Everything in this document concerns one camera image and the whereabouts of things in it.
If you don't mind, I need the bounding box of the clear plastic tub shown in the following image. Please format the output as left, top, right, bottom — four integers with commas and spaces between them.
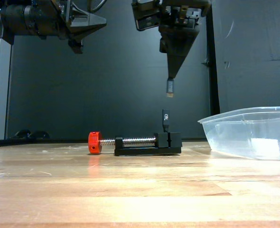
197, 106, 280, 162

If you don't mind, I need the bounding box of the black vise with orange knob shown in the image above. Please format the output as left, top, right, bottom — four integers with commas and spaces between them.
87, 131, 182, 157

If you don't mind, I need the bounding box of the white foam block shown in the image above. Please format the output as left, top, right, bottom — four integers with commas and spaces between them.
251, 138, 280, 157

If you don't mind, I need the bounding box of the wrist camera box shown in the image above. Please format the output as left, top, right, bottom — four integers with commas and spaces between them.
131, 0, 160, 31

